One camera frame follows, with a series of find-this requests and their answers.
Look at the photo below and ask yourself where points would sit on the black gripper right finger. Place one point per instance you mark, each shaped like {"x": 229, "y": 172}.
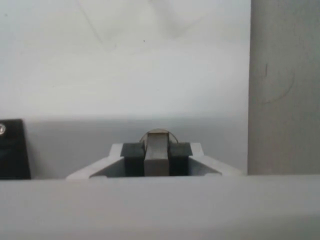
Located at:
{"x": 178, "y": 155}

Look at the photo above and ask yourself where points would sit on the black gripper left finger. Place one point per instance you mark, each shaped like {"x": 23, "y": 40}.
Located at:
{"x": 132, "y": 155}

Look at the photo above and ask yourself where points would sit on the metal square peg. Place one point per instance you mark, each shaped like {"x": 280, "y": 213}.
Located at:
{"x": 156, "y": 152}

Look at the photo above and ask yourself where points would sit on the white task board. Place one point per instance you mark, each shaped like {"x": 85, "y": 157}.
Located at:
{"x": 112, "y": 70}

